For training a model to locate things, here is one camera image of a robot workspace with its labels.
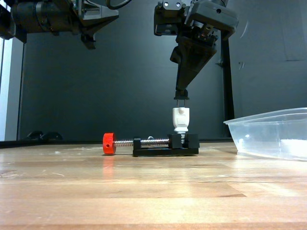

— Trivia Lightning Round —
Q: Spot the silver clamp screw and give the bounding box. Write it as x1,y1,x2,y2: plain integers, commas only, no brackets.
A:
114,137,170,147

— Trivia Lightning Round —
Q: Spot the black power plug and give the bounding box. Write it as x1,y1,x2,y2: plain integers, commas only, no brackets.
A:
172,90,190,108

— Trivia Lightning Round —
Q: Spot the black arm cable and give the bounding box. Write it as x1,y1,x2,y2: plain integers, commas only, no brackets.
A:
106,0,128,11

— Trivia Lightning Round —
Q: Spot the red clamp knob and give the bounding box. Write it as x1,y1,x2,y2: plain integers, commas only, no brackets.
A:
103,132,118,156

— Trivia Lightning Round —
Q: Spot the black vertical post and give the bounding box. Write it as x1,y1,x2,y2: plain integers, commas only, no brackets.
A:
217,35,235,141

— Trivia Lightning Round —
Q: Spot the black curved frame bracket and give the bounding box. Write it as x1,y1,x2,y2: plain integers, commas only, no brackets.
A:
42,131,63,141
27,130,45,140

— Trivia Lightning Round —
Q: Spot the black clamp vise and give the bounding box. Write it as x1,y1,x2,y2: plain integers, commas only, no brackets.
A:
133,133,200,158

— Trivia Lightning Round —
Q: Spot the black aluminium frame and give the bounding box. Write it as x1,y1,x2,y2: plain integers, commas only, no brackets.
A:
0,138,240,149

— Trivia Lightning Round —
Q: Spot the clear plastic tub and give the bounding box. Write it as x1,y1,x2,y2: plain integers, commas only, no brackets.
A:
223,107,307,161

